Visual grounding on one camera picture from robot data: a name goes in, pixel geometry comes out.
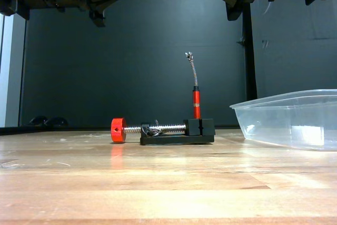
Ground clear plastic tub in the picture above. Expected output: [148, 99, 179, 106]
[229, 89, 337, 153]

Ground black clamp with red knob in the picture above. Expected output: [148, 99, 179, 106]
[110, 116, 215, 146]

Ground small white block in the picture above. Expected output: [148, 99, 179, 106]
[291, 125, 325, 145]

